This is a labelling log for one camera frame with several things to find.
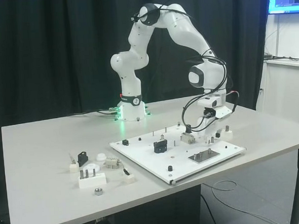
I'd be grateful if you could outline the long white peg holder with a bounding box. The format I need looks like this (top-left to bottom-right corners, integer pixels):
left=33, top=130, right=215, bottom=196
left=77, top=171, right=108, bottom=190

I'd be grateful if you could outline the white task board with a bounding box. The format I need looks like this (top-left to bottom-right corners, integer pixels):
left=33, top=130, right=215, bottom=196
left=108, top=123, right=248, bottom=189

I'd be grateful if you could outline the black D-SUB plug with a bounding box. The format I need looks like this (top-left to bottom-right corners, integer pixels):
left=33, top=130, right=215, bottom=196
left=77, top=152, right=89, bottom=166

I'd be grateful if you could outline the black curtain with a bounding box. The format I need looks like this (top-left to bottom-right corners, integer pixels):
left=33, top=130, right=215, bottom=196
left=0, top=0, right=288, bottom=224

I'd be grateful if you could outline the beige rectangular plug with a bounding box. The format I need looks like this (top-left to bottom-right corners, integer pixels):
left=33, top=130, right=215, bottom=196
left=105, top=158, right=119, bottom=169

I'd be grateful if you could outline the white large gear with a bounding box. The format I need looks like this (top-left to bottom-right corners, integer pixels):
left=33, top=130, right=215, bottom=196
left=82, top=162, right=101, bottom=175

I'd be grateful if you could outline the white holder with thin plug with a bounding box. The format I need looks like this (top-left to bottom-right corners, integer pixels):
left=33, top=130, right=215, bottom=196
left=68, top=153, right=80, bottom=173

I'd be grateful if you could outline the white cabinet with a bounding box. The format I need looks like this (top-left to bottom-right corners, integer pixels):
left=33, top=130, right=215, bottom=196
left=252, top=56, right=299, bottom=131

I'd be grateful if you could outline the black elbow cable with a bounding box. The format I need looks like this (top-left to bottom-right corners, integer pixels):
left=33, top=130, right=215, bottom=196
left=129, top=0, right=194, bottom=23

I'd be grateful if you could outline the white holder with black plug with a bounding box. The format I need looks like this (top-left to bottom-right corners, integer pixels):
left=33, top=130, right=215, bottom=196
left=118, top=161, right=136, bottom=184

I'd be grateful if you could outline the black base cable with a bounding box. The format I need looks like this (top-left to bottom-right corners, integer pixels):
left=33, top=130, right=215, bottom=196
left=67, top=108, right=120, bottom=119

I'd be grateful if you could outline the grey floor cable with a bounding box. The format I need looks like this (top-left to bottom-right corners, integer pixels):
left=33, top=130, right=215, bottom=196
left=210, top=175, right=299, bottom=224

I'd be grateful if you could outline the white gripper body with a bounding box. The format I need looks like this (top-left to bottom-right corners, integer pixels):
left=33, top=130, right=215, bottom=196
left=196, top=114, right=227, bottom=140

